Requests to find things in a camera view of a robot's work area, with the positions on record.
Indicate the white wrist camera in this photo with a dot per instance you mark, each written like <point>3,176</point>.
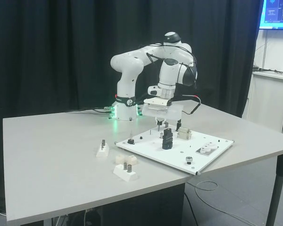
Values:
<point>154,91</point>

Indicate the blue screen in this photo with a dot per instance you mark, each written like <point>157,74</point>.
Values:
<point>277,14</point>

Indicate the white small gear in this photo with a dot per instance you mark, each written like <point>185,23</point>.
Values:
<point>203,150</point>

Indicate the white task board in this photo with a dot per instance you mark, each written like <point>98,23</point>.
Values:
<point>179,155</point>

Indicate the white medium gear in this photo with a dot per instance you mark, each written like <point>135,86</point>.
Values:
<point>207,148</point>

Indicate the cream plug holder block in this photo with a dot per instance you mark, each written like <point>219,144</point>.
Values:
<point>130,159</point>
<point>119,159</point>

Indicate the white round peg holder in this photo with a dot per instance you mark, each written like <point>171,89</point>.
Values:
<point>125,175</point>

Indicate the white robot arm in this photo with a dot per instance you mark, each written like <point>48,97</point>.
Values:
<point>125,70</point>

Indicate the metal bolt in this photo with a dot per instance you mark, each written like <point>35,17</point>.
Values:
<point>189,160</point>

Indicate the black D-SUB plug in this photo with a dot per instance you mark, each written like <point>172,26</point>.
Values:
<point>167,140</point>

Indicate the black curtain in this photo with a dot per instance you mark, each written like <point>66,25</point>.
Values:
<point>61,47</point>

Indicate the black USB plug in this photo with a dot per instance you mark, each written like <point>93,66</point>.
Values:
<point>179,126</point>

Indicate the white square peg holder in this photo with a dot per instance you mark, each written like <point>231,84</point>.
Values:
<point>102,152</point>

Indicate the dark grey table leg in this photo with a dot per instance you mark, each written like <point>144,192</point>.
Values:
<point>277,188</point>

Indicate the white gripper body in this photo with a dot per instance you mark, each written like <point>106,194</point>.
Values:
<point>162,112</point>

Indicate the beige waterproof plug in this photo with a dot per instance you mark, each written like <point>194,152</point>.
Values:
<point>184,134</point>

